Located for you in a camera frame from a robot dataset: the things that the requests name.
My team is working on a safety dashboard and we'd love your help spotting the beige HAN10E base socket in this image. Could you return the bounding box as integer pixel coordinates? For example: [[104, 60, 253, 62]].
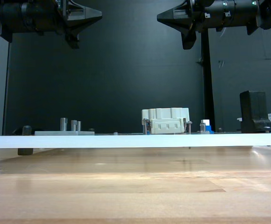
[[141, 107, 193, 135]]

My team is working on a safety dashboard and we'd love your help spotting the small blue white connector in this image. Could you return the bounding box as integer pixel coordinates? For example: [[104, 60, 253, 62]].
[[202, 119, 214, 134]]

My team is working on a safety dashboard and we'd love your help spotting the black connector housing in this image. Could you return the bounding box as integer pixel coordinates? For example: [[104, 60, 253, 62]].
[[239, 90, 271, 134]]

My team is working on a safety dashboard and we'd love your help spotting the white taskboard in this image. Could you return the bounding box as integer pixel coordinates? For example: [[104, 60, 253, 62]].
[[0, 134, 271, 149]]

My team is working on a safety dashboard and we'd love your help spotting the grey metal plate with pegs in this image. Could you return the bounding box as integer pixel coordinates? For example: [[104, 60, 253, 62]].
[[34, 118, 96, 136]]

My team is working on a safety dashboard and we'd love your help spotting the black threaded standoff screw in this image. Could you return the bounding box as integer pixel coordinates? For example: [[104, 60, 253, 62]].
[[17, 125, 34, 156]]

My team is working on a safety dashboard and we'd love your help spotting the black aluminium frame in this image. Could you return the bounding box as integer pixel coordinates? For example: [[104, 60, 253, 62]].
[[195, 30, 217, 133]]

